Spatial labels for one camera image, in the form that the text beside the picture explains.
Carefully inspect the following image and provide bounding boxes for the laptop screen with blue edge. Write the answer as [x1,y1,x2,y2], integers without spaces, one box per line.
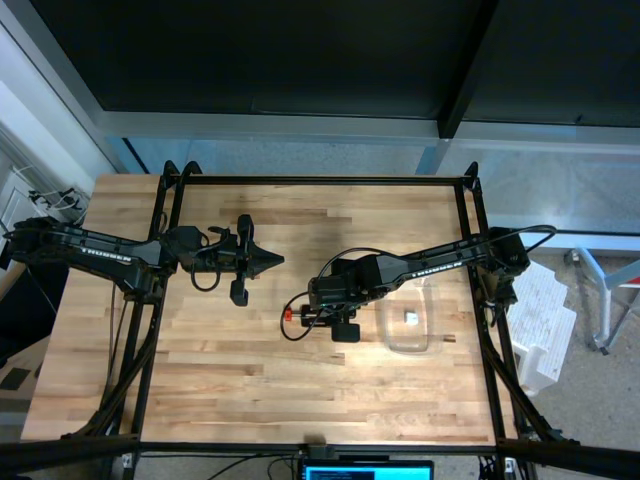
[298,459,435,480]

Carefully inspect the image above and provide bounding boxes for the black vertical room post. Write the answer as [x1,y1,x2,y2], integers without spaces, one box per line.
[437,0,501,140]

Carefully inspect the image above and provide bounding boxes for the clear plastic tub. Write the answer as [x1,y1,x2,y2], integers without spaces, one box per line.
[375,279,444,357]

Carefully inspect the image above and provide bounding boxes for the black clamp with red knob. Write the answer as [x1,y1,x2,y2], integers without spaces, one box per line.
[284,303,334,329]

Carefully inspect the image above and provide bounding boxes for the silver metal stand legs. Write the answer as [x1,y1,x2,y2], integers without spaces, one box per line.
[564,244,640,357]

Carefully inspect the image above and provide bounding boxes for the black table frame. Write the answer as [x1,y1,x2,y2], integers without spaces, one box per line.
[0,159,640,480]

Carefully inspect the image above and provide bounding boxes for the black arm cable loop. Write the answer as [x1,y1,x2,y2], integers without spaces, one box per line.
[278,294,346,343]
[189,267,224,294]

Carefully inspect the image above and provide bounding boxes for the white cable bundle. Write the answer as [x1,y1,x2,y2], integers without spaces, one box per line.
[24,185,86,212]

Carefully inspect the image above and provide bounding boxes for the black table-level camera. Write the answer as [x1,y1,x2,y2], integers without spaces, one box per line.
[298,435,335,459]

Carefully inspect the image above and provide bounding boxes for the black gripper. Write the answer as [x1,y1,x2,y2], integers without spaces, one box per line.
[192,213,286,307]
[319,304,362,345]

